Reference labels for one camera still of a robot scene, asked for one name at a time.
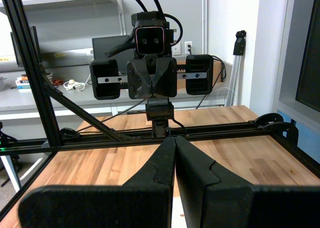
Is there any folded silver black tripod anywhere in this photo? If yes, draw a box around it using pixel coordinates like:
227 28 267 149
225 30 248 108

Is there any brown cardboard box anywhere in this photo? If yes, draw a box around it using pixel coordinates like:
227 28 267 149
212 58 225 84

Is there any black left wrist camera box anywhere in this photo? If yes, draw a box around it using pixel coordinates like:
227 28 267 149
131 11 168 57

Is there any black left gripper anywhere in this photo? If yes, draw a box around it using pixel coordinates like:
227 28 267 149
89 54 215 100

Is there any white wall outlet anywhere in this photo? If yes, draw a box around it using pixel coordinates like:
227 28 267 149
184 40 194 56
172 42 182 57

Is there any stack of books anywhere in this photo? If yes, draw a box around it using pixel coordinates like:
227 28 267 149
14 73 32 90

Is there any white task board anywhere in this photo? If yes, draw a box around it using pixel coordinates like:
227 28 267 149
171 197 188 228

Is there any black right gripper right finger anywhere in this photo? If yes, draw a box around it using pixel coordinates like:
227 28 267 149
175 136 320 228

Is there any black aluminium frame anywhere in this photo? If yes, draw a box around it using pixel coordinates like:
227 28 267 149
0 0 320 213

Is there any grey work desk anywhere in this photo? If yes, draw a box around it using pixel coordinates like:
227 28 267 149
0 70 235 121

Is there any grey wall shelf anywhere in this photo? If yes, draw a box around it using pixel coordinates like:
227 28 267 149
0 0 125 36

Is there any dark computer monitor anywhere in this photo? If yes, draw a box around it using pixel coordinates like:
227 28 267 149
91 35 137 62

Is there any white cable bundle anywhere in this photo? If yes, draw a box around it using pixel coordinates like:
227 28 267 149
62 78 87 92

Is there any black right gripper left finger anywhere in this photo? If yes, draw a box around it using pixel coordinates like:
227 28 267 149
18 136 176 228

